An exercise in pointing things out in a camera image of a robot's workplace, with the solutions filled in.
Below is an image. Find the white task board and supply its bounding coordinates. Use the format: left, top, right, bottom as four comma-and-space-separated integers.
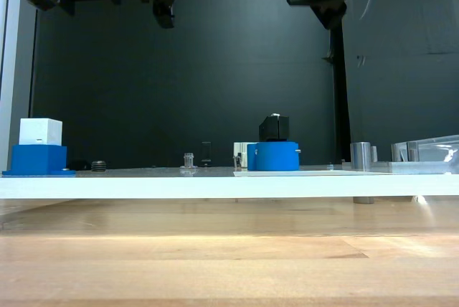
0, 165, 459, 201

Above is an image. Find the white connector housing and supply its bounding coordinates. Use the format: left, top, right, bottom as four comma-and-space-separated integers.
232, 142, 257, 172

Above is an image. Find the black wall post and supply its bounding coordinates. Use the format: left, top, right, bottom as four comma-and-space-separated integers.
321, 29, 353, 164

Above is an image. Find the blue square socket base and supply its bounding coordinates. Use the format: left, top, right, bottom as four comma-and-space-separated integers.
1, 144, 77, 178

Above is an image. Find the white cube plug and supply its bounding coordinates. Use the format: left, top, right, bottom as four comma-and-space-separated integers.
19, 117, 65, 146

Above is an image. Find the black clamp block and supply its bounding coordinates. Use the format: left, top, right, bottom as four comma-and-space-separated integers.
257, 113, 290, 143

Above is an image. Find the black board corner screw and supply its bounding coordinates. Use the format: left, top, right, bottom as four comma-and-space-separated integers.
199, 141, 213, 169

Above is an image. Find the blue round mount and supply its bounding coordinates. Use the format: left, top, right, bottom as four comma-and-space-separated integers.
247, 141, 301, 172

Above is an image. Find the silver 16mm metal cylinder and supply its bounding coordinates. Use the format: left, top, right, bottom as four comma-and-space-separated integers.
350, 141, 374, 204

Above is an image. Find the grey metal block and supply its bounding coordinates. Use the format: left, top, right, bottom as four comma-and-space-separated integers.
341, 160, 449, 176

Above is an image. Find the clear plastic tub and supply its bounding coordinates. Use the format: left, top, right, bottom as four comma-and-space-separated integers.
389, 133, 459, 176

